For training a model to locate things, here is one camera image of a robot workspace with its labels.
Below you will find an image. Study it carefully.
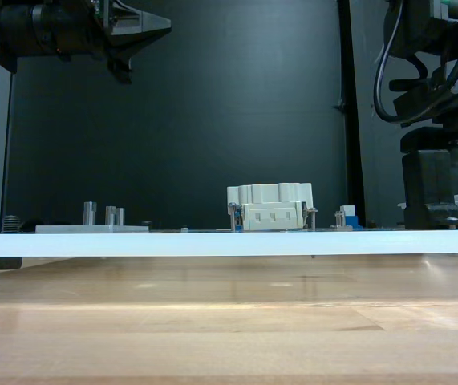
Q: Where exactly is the small blue white connector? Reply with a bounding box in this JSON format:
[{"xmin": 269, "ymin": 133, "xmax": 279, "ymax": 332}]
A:
[{"xmin": 339, "ymin": 204, "xmax": 361, "ymax": 231}]

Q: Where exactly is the small silver metal connector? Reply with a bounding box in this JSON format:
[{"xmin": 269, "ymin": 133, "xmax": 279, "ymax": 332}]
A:
[{"xmin": 330, "ymin": 209, "xmax": 347, "ymax": 231}]

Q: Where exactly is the grey connector base socket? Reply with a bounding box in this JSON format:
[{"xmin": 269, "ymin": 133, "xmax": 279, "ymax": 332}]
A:
[{"xmin": 226, "ymin": 182, "xmax": 319, "ymax": 233}]

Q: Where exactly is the grey metal plate with posts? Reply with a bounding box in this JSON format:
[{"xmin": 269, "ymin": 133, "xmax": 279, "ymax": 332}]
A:
[{"xmin": 34, "ymin": 201, "xmax": 151, "ymax": 234}]

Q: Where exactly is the ribbed black screw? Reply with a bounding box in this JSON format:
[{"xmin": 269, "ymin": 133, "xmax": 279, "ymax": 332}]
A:
[{"xmin": 1, "ymin": 214, "xmax": 21, "ymax": 234}]

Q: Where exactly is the white task board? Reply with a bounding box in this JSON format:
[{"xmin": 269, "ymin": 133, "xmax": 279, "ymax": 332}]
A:
[{"xmin": 0, "ymin": 229, "xmax": 458, "ymax": 258}]

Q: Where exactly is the black plastic bracket block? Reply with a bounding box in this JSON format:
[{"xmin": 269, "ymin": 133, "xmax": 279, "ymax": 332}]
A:
[{"xmin": 396, "ymin": 149, "xmax": 458, "ymax": 231}]

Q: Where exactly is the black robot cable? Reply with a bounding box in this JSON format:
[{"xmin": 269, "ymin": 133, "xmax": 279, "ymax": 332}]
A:
[{"xmin": 374, "ymin": 18, "xmax": 458, "ymax": 124}]

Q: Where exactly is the black wall post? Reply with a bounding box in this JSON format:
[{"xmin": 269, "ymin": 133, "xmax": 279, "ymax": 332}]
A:
[{"xmin": 331, "ymin": 0, "xmax": 369, "ymax": 230}]

